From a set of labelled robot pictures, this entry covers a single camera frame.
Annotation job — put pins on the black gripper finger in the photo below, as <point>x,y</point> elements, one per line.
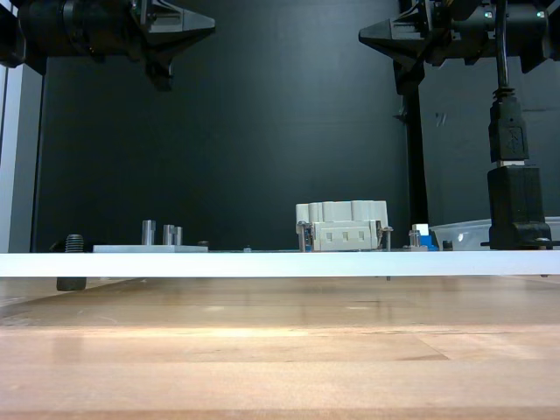
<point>407,50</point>
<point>394,28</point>
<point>166,44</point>
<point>188,19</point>

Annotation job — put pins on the black USB socket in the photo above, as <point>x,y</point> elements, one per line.
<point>516,205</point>

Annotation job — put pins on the beige multi-pin connector housing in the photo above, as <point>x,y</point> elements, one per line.
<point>341,219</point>

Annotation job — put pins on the small silver connector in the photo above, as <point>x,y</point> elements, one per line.
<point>413,241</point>

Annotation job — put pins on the small blue white connector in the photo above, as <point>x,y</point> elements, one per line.
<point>427,243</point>

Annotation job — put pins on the clear plastic tub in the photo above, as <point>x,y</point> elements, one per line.
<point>464,228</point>

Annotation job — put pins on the grey metal plate with pegs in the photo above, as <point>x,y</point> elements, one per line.
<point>149,248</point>

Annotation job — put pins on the white task board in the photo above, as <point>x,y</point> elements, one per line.
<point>262,264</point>

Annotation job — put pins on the black metal frame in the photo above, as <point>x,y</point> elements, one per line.
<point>416,175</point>

